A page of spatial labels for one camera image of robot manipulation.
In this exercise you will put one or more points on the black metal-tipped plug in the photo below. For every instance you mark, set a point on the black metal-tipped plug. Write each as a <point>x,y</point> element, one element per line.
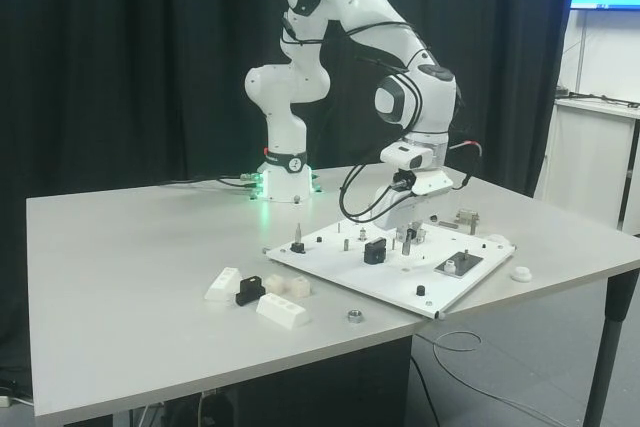
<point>298,246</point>

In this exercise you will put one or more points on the white power strip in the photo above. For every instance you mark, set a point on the white power strip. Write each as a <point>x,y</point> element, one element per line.
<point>5,401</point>

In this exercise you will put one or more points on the metal round peg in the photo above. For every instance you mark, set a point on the metal round peg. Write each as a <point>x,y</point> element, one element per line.
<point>406,248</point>

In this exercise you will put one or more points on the black curtain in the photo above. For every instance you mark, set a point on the black curtain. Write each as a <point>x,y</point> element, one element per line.
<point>150,72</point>

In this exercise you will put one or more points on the white medium gear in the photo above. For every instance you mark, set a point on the white medium gear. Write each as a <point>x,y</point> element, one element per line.
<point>522,274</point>

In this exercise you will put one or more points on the black D-SUB plug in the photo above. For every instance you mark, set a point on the black D-SUB plug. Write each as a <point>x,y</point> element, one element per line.
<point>375,252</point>

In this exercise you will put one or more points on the white cabinet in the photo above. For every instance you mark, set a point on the white cabinet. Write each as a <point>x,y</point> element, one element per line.
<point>590,167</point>

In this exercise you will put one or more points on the white task board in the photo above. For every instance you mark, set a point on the white task board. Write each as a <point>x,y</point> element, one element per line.
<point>360,277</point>

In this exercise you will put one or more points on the white cube holder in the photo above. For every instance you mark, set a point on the white cube holder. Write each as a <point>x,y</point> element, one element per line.
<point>300,288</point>
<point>276,284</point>

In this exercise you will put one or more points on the metal square peg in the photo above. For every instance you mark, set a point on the metal square peg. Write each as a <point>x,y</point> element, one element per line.
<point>446,222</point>

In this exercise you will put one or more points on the white peg holder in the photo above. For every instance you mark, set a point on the white peg holder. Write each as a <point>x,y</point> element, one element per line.
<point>282,311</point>
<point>222,284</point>

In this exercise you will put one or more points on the metal BNC plug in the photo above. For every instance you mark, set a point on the metal BNC plug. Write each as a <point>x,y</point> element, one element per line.
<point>469,221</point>

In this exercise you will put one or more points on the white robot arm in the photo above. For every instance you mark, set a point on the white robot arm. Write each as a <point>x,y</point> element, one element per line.
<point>395,37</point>

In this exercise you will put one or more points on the metal nut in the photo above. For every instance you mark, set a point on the metal nut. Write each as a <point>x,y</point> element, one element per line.
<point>355,315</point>

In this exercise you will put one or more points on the white small gear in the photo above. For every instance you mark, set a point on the white small gear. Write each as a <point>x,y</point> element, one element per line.
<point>451,266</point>

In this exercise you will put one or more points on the black table leg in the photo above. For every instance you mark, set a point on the black table leg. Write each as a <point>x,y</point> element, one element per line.
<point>611,347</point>

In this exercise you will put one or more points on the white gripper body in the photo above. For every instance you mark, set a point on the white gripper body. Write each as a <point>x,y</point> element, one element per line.
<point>395,207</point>

